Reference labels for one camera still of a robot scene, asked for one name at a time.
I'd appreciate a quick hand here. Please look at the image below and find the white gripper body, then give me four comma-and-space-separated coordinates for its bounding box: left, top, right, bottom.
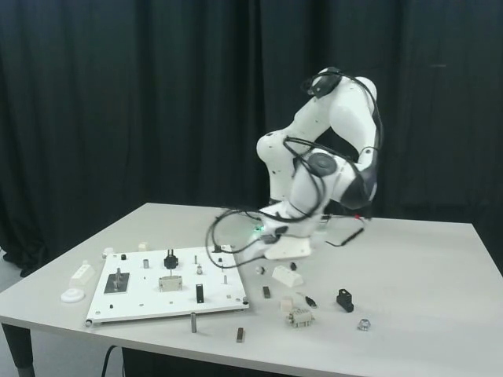
237, 240, 312, 269

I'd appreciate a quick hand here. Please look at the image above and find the white peg holder with holes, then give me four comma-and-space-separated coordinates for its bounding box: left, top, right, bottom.
273, 265, 304, 290
69, 262, 97, 287

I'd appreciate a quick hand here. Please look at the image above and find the black D-SUB plug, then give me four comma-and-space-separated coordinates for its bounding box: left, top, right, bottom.
336, 288, 354, 314

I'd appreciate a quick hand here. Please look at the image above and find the white task board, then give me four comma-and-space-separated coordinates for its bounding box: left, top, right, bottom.
84, 245, 249, 327

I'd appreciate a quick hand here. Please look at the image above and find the white large gear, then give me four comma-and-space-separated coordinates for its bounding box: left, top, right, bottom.
61, 288, 86, 304

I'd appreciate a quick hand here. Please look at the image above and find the black curtain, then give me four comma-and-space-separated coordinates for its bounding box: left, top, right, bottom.
0, 0, 503, 276

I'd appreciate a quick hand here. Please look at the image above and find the black table leg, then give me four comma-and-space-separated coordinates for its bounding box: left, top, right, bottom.
2, 324, 32, 377

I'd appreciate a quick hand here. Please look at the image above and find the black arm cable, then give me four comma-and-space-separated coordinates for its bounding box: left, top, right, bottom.
204, 74, 384, 272

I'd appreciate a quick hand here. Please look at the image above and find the black cable under table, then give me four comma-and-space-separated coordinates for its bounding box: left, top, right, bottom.
102, 345, 119, 377

